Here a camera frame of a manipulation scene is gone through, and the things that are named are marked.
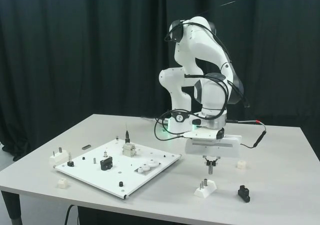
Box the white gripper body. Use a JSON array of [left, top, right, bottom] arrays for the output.
[[184, 134, 242, 159]]

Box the thin black rod on wire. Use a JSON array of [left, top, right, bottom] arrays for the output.
[[225, 119, 267, 150]]

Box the dark table leg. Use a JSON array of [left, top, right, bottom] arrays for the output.
[[0, 190, 21, 225]]

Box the black waterproof plug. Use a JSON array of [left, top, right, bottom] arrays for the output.
[[124, 121, 131, 144]]

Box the black curtain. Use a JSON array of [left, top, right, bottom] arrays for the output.
[[0, 0, 320, 162]]

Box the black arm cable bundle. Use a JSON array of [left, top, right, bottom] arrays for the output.
[[163, 19, 251, 109]]

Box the white task board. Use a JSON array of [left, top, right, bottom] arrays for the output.
[[53, 137, 182, 200]]

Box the white sloped peg holder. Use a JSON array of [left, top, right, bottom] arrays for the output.
[[194, 179, 217, 199]]

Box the black looping camera cable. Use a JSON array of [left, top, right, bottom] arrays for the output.
[[153, 110, 198, 143]]

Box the white long peg holder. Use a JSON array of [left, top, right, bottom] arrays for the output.
[[49, 150, 70, 164]]

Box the black D-SUB plug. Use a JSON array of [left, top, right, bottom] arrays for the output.
[[237, 184, 251, 202]]

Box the black cable under table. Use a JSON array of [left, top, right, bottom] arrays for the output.
[[65, 204, 76, 225]]

